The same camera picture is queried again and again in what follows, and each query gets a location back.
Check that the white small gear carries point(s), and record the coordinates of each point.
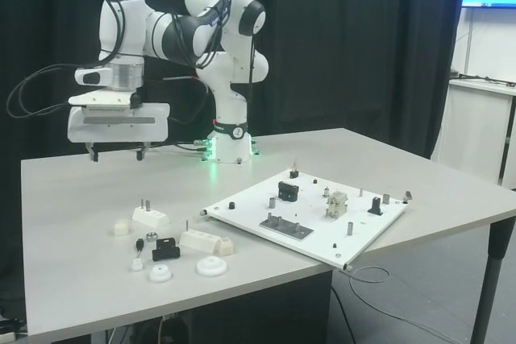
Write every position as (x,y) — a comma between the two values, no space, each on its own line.
(135,266)

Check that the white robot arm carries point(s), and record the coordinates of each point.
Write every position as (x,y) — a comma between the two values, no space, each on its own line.
(123,26)

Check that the black USB plug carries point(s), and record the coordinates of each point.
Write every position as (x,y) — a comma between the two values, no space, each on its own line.
(139,244)

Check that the small white cube holder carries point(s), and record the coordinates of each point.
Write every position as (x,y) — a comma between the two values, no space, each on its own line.
(121,228)

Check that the white round peg holder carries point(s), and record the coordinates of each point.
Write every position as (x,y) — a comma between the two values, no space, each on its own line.
(199,240)

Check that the thick metal square peg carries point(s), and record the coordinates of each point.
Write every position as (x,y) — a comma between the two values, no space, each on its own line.
(147,205)

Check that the white medium gear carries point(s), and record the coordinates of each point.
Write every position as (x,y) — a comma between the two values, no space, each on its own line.
(160,274)

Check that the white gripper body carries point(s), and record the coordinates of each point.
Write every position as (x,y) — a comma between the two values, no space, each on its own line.
(117,132)

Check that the small white wrist box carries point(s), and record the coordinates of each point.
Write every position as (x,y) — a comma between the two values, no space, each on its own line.
(92,77)

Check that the black curtains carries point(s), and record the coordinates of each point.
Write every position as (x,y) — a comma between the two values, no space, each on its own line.
(342,38)

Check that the white task board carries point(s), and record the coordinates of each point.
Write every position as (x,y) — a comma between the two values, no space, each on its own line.
(314,231)

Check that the black table leg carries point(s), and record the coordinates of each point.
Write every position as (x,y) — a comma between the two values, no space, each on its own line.
(489,279)

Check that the white arched plug holder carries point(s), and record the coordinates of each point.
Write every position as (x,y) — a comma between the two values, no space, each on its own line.
(225,247)

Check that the white square peg holder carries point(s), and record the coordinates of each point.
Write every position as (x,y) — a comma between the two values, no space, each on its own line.
(151,217)

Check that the white large gear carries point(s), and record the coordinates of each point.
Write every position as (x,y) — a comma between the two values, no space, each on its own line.
(210,267)

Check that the white cabinet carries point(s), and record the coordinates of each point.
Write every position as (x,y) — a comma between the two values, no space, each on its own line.
(471,130)

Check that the flat white mounting plate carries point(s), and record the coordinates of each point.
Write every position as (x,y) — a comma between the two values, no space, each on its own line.
(101,98)

